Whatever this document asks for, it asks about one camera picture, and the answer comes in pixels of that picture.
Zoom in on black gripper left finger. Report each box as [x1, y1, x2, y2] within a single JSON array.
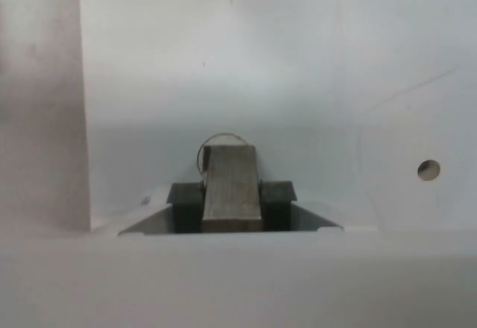
[[118, 181, 206, 236]]

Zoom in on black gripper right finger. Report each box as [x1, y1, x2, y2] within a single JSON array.
[[259, 180, 344, 234]]

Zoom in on white task board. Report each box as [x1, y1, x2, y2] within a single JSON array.
[[78, 0, 477, 234]]

